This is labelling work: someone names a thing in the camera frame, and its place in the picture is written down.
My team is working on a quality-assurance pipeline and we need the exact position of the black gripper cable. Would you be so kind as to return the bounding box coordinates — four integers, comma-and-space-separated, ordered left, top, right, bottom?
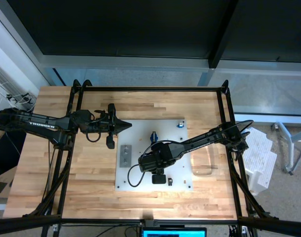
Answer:
127, 147, 155, 188
85, 127, 103, 144

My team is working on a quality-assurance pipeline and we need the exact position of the white mounting board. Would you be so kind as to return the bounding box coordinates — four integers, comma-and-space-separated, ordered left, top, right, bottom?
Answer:
115, 119, 194, 192

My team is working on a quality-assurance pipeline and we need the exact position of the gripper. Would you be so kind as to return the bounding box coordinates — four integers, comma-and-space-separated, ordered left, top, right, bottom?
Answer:
100, 103, 133, 151
138, 148, 177, 185

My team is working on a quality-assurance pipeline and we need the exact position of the grey metal stand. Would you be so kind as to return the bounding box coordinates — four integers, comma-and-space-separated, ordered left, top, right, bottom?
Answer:
271, 122, 301, 176

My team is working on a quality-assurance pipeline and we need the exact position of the wall cable bundle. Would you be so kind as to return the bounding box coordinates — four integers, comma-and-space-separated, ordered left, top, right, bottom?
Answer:
6, 92, 34, 104

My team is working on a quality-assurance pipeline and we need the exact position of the black aluminium frame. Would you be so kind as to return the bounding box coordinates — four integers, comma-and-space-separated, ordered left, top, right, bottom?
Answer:
0, 79, 301, 237

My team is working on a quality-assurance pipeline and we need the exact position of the laptop screen blue edge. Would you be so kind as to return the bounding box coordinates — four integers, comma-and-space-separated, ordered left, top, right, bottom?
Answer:
140, 227, 207, 237

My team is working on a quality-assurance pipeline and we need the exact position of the black table camera mount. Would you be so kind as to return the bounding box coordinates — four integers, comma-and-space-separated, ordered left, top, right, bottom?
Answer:
143, 218, 158, 228

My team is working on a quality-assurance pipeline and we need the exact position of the clear plastic tub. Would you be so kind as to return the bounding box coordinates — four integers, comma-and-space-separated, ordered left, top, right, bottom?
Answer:
189, 142, 217, 177

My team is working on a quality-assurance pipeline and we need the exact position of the cardboard box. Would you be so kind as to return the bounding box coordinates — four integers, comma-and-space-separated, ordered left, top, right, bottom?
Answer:
0, 165, 18, 198

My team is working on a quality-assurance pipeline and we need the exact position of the grey metal block with pegs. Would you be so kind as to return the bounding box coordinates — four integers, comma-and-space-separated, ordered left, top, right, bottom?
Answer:
118, 144, 133, 169

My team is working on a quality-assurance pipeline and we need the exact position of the white foam block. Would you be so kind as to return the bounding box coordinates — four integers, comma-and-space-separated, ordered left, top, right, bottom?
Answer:
241, 135, 278, 197

